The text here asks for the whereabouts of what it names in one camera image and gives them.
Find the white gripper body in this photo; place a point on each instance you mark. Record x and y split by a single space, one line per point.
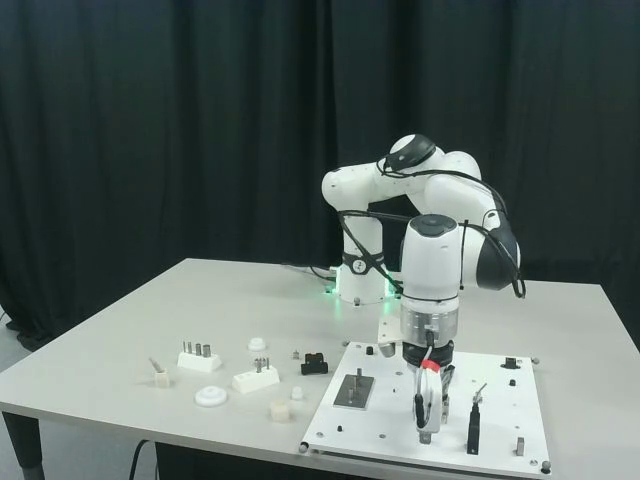
434 400

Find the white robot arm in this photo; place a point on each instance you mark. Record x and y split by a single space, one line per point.
430 260

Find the white task board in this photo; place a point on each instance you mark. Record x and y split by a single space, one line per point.
380 425

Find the flat white mounting plate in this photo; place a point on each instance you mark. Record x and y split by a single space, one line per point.
390 327

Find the black D-SUB plug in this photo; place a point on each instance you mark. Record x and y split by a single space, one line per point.
314 365

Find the white small gear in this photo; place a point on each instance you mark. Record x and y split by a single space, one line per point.
297 393

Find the cream ribbed cylindrical holder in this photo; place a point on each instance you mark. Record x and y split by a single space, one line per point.
280 411

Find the white holder for square pegs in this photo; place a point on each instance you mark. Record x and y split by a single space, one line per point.
252 382

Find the black cabinet under table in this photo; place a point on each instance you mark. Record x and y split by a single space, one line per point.
225 465

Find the white large gear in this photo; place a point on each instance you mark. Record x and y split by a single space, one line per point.
210 397

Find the large metal round peg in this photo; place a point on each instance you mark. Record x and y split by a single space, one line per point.
207 351

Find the white holder for round pegs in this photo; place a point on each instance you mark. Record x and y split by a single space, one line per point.
197 364

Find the white bolt holder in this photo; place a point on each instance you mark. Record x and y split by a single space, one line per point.
161 378

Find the metal bolt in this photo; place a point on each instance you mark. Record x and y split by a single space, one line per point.
154 363

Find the black curtains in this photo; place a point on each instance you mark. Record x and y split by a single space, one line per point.
150 125

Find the black table leg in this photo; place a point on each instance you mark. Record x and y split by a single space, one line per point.
22 445

